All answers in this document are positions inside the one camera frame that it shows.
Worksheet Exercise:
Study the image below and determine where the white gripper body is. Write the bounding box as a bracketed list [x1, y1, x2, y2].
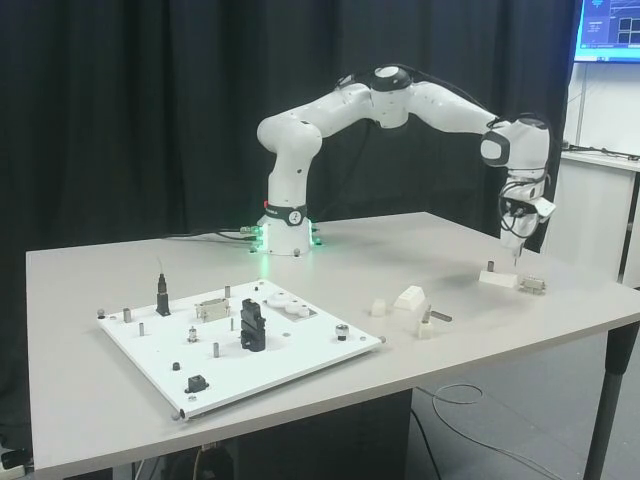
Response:
[501, 214, 527, 252]

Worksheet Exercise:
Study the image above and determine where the long white peg holder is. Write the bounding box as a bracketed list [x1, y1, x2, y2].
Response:
[478, 268, 517, 290]

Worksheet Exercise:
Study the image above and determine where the white cabinet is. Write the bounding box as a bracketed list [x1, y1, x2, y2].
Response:
[541, 147, 640, 290]

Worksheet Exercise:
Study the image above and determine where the white trapezoid holder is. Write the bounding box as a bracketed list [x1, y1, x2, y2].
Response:
[392, 284, 427, 312]

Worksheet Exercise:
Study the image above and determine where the black table leg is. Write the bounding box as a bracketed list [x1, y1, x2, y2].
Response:
[584, 319, 633, 480]

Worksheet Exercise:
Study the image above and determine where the blue screen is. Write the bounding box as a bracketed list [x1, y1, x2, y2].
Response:
[573, 0, 640, 64]

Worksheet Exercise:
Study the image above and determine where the white task board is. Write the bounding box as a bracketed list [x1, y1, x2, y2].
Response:
[95, 279, 387, 421]

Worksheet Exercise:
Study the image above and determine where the black D-SUB plug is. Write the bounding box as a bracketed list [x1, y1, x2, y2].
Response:
[236, 297, 267, 354]

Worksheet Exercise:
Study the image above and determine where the black box under table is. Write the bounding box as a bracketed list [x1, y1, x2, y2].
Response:
[219, 387, 416, 480]

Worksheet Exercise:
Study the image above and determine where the black waterproof plug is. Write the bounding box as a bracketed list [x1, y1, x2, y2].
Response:
[155, 258, 172, 318]

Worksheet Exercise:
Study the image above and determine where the black curtain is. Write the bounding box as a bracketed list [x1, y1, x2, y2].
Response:
[0, 0, 585, 456]

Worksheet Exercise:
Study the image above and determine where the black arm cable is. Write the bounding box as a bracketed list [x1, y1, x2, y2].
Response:
[498, 167, 550, 232]

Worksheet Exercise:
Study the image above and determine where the grey floor cable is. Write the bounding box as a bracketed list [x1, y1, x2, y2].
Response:
[411, 382, 593, 462]

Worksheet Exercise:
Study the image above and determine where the black base cable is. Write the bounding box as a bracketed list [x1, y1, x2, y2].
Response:
[164, 226, 263, 243]

